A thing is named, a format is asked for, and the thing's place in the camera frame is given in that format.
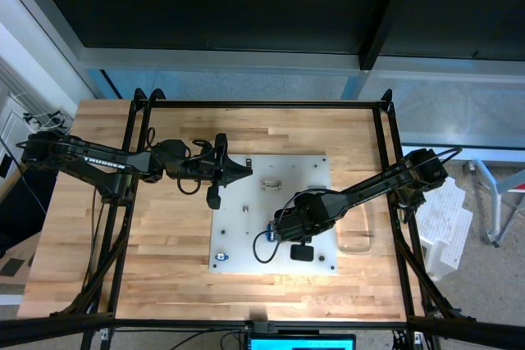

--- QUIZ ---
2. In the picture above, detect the black aluminium frame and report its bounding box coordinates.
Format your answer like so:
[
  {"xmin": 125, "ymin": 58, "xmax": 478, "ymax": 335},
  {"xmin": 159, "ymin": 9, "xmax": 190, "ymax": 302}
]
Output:
[{"xmin": 0, "ymin": 87, "xmax": 525, "ymax": 350}]

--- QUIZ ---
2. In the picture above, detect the white foam block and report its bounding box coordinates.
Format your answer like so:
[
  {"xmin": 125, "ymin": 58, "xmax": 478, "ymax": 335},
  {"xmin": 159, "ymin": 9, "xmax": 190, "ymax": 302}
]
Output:
[{"xmin": 413, "ymin": 180, "xmax": 476, "ymax": 284}]

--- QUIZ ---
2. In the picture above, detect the small black table camera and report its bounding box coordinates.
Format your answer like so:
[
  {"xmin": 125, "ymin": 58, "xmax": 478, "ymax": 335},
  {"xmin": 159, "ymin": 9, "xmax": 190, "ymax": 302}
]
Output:
[{"xmin": 248, "ymin": 311, "xmax": 272, "ymax": 334}]

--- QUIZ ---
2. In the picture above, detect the gripper black cable loop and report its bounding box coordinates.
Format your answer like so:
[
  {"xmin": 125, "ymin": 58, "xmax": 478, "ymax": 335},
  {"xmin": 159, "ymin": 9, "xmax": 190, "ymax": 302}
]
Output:
[
  {"xmin": 253, "ymin": 225, "xmax": 285, "ymax": 264},
  {"xmin": 175, "ymin": 167, "xmax": 203, "ymax": 196}
]

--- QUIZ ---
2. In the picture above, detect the laptop with blue screen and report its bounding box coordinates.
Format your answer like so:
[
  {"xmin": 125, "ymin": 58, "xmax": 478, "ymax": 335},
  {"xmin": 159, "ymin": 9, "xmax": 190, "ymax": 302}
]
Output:
[{"xmin": 244, "ymin": 333, "xmax": 357, "ymax": 350}]

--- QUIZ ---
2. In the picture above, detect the grey multi-pin connector housing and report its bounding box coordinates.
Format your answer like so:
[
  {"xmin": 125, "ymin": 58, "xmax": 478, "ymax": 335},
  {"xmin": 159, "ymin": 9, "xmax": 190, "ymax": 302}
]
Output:
[{"xmin": 261, "ymin": 177, "xmax": 284, "ymax": 193}]

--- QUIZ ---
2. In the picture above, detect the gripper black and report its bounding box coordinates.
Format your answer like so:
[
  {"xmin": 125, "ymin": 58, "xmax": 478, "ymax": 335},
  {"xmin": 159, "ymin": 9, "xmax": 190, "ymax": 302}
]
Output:
[
  {"xmin": 272, "ymin": 206, "xmax": 325, "ymax": 262},
  {"xmin": 180, "ymin": 132, "xmax": 253, "ymax": 211}
]

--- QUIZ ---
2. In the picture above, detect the clear plastic tub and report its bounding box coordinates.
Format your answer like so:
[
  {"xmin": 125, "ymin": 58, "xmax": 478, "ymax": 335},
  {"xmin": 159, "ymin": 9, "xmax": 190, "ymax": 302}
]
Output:
[{"xmin": 336, "ymin": 192, "xmax": 375, "ymax": 256}]

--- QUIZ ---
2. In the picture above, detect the grey metal stand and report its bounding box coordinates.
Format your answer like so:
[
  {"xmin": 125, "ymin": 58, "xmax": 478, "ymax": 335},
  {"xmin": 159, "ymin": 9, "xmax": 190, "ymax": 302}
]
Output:
[{"xmin": 463, "ymin": 159, "xmax": 525, "ymax": 249}]

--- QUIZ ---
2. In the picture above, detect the white task board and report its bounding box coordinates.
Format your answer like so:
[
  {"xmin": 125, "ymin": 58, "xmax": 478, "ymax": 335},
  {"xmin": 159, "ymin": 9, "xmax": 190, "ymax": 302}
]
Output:
[{"xmin": 208, "ymin": 154, "xmax": 340, "ymax": 275}]

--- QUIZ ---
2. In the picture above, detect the black vertical pillar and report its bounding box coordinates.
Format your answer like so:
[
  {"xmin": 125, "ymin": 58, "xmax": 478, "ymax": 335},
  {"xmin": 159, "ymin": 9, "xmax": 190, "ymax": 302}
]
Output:
[{"xmin": 358, "ymin": 0, "xmax": 413, "ymax": 71}]

